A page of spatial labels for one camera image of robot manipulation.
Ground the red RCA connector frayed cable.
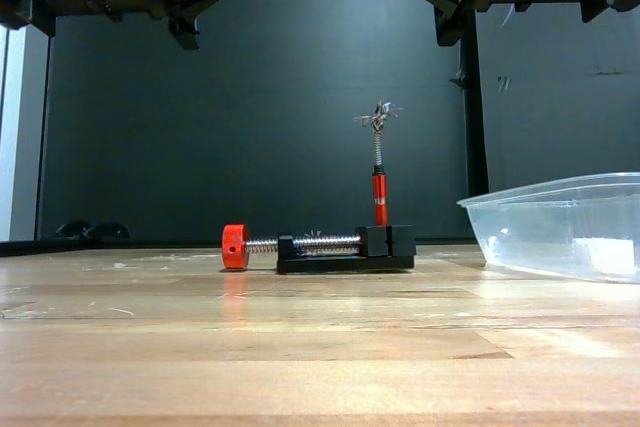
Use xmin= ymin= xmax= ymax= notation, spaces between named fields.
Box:
xmin=352 ymin=100 xmax=405 ymax=202

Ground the clear plastic container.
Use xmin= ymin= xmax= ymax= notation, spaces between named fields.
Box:
xmin=456 ymin=171 xmax=640 ymax=284

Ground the black rounded object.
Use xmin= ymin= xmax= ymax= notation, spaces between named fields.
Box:
xmin=55 ymin=219 xmax=93 ymax=241
xmin=87 ymin=221 xmax=132 ymax=241

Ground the black vise red knob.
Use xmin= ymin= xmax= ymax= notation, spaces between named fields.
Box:
xmin=221 ymin=223 xmax=417 ymax=276

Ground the white paper label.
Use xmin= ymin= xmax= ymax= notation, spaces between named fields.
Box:
xmin=572 ymin=236 xmax=639 ymax=276

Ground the black frame post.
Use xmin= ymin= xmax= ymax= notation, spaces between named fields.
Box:
xmin=449 ymin=0 xmax=491 ymax=196

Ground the black frame base rail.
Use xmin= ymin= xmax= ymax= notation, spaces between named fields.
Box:
xmin=0 ymin=236 xmax=481 ymax=259

